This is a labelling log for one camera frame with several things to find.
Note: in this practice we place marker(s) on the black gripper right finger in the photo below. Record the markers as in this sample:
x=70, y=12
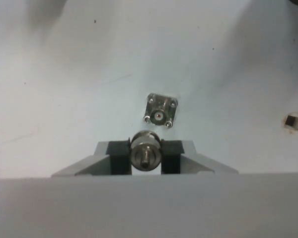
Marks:
x=172, y=153

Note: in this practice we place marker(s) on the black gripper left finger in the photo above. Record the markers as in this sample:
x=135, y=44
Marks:
x=116, y=153

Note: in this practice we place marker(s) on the metal BNC plug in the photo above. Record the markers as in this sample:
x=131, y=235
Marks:
x=145, y=155

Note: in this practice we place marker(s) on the white task board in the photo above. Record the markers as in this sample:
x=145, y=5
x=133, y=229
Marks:
x=149, y=74

